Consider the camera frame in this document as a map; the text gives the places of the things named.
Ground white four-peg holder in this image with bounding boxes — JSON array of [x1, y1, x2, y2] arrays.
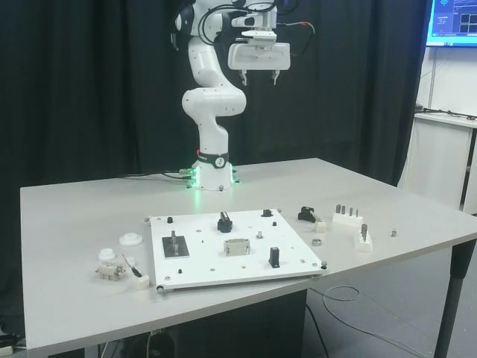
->
[[332, 211, 362, 226]]

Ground black table leg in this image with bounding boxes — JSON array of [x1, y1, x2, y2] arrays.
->
[[435, 237, 477, 358]]

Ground white tall peg holder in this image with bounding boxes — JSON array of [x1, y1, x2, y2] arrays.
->
[[353, 231, 375, 254]]

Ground grey floor cable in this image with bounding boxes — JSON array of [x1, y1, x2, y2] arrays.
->
[[305, 285, 445, 358]]

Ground black plug with short cable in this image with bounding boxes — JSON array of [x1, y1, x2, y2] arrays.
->
[[121, 253, 145, 279]]

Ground blue screen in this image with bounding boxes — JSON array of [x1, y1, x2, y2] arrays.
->
[[424, 0, 477, 48]]

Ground white task board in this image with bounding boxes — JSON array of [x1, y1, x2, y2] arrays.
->
[[143, 207, 329, 295]]

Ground white large gear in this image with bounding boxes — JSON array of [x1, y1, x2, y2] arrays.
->
[[119, 231, 144, 247]]

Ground white cabinet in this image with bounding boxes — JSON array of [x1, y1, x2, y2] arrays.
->
[[396, 110, 477, 216]]

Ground black curtains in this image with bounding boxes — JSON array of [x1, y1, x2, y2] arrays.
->
[[0, 0, 436, 339]]

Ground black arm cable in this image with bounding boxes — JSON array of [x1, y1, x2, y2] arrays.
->
[[170, 0, 239, 51]]

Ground black base cables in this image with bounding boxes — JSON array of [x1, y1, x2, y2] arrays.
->
[[122, 169, 199, 188]]

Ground black cables on cabinet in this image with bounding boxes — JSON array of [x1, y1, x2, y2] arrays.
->
[[414, 105, 477, 122]]

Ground beige waterproof plug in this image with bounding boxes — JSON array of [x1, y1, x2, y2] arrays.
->
[[95, 263, 120, 279]]

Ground black D-SUB plug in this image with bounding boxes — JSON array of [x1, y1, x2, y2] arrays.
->
[[297, 204, 317, 224]]

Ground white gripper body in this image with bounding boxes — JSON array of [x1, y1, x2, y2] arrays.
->
[[227, 41, 291, 72]]

